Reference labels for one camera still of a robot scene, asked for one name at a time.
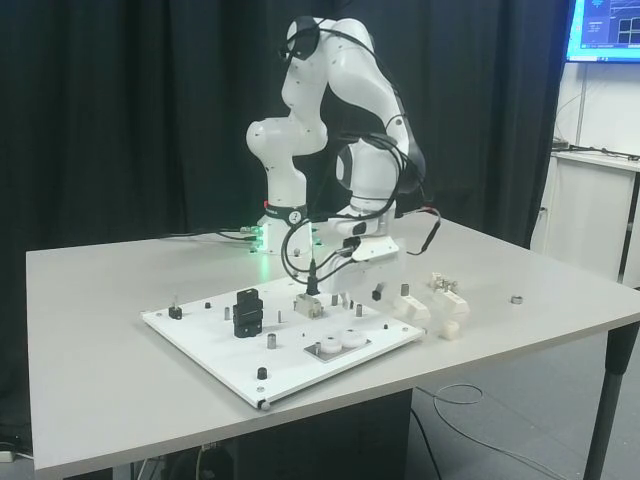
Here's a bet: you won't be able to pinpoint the black curtain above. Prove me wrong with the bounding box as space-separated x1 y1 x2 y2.
0 0 591 454

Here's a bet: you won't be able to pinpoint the white cabinet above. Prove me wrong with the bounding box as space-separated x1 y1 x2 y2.
541 146 640 290

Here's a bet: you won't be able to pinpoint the black box under table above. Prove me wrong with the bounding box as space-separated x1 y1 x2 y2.
130 387 416 480

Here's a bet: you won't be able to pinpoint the white task board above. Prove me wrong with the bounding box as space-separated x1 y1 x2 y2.
140 277 427 412

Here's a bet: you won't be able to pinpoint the white large gear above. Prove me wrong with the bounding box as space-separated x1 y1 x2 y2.
338 328 366 351

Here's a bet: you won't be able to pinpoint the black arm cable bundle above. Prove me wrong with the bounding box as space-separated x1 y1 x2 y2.
277 19 432 221

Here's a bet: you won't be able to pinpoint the dark table leg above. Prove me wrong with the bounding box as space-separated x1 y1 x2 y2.
593 327 630 480

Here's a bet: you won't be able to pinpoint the black looped camera cable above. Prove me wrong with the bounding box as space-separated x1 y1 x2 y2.
280 212 362 292

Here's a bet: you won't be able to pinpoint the thin black rod on wire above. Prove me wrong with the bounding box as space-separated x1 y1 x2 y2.
418 204 443 256

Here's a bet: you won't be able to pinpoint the blue monitor screen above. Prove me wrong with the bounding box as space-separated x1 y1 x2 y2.
566 0 640 64

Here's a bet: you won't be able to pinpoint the black cables at arm foot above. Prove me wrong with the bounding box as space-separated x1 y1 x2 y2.
169 226 262 246

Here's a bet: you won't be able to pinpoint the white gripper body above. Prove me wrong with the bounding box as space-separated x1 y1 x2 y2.
319 253 402 295

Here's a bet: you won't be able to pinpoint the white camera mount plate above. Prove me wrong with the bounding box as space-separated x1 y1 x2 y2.
351 238 401 262

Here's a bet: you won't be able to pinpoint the black D-SUB plug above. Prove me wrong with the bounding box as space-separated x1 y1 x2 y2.
231 287 265 340

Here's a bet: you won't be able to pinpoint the grey floor cable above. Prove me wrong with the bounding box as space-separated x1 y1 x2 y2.
430 383 640 469

